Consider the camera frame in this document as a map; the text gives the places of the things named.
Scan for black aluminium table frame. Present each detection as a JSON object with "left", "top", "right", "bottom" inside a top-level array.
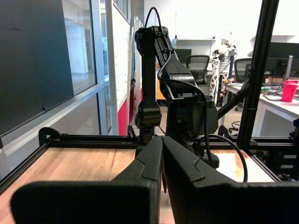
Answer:
[{"left": 0, "top": 0, "right": 299, "bottom": 196}]

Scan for red plastic container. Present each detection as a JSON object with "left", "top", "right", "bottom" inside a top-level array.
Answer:
[{"left": 281, "top": 79, "right": 299, "bottom": 103}]

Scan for black computer monitor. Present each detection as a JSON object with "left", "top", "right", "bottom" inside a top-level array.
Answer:
[
  {"left": 175, "top": 49, "right": 192, "bottom": 63},
  {"left": 266, "top": 42, "right": 299, "bottom": 77}
]

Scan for white lattice stand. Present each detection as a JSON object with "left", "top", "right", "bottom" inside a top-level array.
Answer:
[{"left": 209, "top": 38, "right": 238, "bottom": 105}]

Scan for black box with white labels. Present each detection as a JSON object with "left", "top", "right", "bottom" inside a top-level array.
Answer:
[{"left": 251, "top": 149, "right": 299, "bottom": 182}]

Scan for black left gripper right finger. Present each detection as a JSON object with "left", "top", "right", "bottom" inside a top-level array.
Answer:
[{"left": 163, "top": 137, "right": 299, "bottom": 224}]

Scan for grey aluminium window frame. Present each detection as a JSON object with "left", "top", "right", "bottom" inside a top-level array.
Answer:
[{"left": 0, "top": 0, "right": 113, "bottom": 175}]

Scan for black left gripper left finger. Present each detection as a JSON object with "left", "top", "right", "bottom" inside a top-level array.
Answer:
[{"left": 10, "top": 136, "right": 164, "bottom": 224}]

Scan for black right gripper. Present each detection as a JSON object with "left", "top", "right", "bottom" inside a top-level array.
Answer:
[{"left": 166, "top": 97, "right": 220, "bottom": 168}]

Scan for black mesh office chair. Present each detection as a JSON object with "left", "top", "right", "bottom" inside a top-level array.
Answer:
[
  {"left": 233, "top": 57, "right": 253, "bottom": 112},
  {"left": 185, "top": 55, "right": 211, "bottom": 86}
]

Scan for white partition with red base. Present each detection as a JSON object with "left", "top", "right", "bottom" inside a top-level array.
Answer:
[{"left": 111, "top": 0, "right": 132, "bottom": 136}]

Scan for white office desk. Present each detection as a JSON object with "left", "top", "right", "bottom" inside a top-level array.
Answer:
[{"left": 225, "top": 81, "right": 299, "bottom": 138}]

